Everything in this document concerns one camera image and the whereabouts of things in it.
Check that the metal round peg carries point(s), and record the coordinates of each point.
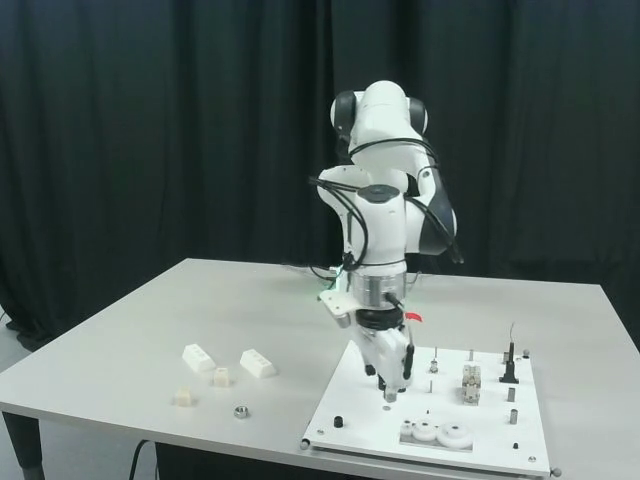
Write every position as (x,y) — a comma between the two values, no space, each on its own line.
(389,397)
(512,416)

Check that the metal BNC plug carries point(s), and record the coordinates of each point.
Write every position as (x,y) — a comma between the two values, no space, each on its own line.
(434,369)

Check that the cream cube holder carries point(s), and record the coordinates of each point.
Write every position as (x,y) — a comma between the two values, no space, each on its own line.
(221,377)
(183,396)

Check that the white task board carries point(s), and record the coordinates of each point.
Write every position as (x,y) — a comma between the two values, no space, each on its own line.
(350,400)

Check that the black table leg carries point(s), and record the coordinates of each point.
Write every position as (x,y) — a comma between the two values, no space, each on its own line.
(22,442)

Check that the black waterproof plug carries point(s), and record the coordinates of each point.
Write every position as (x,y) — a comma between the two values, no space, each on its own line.
(510,372)

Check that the white holder with holes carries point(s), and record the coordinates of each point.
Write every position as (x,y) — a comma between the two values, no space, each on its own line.
(257,364)
(197,356)

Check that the white large gear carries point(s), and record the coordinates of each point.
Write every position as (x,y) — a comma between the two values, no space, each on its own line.
(455,434)

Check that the black curtains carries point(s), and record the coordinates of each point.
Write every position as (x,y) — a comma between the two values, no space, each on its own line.
(150,125)

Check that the flat white mounting plate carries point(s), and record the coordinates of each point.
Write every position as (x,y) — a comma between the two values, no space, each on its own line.
(337,301)

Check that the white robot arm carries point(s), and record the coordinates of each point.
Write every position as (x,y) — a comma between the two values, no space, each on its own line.
(380,125)

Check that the metal hex nut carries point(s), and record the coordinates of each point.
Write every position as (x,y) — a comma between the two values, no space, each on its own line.
(236,412)

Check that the white small gear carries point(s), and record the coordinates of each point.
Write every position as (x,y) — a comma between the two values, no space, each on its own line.
(406,427)

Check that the metal square peg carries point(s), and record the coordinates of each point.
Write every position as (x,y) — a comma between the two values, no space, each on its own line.
(511,394)

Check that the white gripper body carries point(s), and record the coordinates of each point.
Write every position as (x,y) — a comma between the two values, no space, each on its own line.
(392,360)

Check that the white medium gear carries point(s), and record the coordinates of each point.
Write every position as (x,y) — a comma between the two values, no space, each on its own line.
(425,431)

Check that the small black knob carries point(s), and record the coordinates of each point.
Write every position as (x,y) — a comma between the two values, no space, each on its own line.
(338,421)

